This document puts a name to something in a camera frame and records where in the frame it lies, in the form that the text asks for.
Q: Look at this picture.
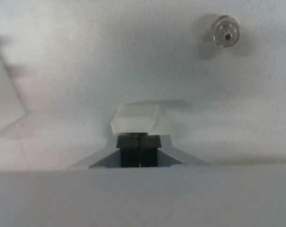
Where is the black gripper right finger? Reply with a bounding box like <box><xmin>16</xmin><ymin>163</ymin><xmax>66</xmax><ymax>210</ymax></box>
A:
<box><xmin>139</xmin><ymin>133</ymin><xmax>208</xmax><ymax>168</ymax></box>

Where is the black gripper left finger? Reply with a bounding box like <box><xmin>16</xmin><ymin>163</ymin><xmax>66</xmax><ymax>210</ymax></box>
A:
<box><xmin>73</xmin><ymin>133</ymin><xmax>140</xmax><ymax>169</ymax></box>

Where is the small white plug holder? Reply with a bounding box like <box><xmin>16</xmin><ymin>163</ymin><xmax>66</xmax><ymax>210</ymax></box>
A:
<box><xmin>109</xmin><ymin>103</ymin><xmax>168</xmax><ymax>136</ymax></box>

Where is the metal BNC plug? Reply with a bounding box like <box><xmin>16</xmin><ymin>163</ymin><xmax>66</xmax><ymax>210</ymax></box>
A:
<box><xmin>212</xmin><ymin>14</ymin><xmax>242</xmax><ymax>48</ymax></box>

